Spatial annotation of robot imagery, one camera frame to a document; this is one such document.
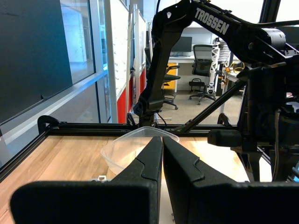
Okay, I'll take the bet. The yellow seat office chair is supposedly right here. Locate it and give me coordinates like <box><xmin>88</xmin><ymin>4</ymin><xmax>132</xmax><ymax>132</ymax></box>
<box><xmin>144</xmin><ymin>46</ymin><xmax>182</xmax><ymax>111</ymax></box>

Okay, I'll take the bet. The clear plastic tub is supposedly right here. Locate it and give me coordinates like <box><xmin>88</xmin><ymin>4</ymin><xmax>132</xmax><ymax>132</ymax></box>
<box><xmin>100</xmin><ymin>126</ymin><xmax>180</xmax><ymax>175</ymax></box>

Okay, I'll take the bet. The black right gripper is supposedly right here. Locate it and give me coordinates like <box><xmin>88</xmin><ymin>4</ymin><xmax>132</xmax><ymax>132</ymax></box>
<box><xmin>207</xmin><ymin>63</ymin><xmax>299</xmax><ymax>182</ymax></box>

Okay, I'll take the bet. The black computer monitor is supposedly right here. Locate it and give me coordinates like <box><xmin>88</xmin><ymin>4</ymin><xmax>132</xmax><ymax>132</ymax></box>
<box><xmin>171</xmin><ymin>36</ymin><xmax>193</xmax><ymax>57</ymax></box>

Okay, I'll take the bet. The black aluminium frame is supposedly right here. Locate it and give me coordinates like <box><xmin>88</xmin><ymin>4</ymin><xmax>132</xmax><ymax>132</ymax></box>
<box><xmin>0</xmin><ymin>79</ymin><xmax>248</xmax><ymax>184</ymax></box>

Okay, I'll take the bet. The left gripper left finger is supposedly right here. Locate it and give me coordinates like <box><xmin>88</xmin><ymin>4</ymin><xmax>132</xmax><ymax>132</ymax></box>
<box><xmin>10</xmin><ymin>136</ymin><xmax>163</xmax><ymax>224</ymax></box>

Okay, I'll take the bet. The white and red partition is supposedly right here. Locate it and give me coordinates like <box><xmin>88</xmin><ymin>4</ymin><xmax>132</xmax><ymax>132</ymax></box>
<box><xmin>109</xmin><ymin>0</ymin><xmax>150</xmax><ymax>124</ymax></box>

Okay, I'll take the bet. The white office desk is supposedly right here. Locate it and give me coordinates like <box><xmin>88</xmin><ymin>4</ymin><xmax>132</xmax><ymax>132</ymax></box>
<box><xmin>168</xmin><ymin>55</ymin><xmax>212</xmax><ymax>92</ymax></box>

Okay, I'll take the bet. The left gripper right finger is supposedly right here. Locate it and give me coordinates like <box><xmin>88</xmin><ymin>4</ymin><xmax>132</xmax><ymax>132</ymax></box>
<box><xmin>163</xmin><ymin>136</ymin><xmax>299</xmax><ymax>224</ymax></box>

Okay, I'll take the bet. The white lattice structure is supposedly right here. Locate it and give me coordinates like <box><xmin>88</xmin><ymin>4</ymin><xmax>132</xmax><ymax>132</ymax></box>
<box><xmin>206</xmin><ymin>38</ymin><xmax>232</xmax><ymax>95</ymax></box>

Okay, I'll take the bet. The black mesh office chair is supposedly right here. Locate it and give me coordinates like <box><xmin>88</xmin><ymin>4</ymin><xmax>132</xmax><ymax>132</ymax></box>
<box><xmin>188</xmin><ymin>44</ymin><xmax>221</xmax><ymax>105</ymax></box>

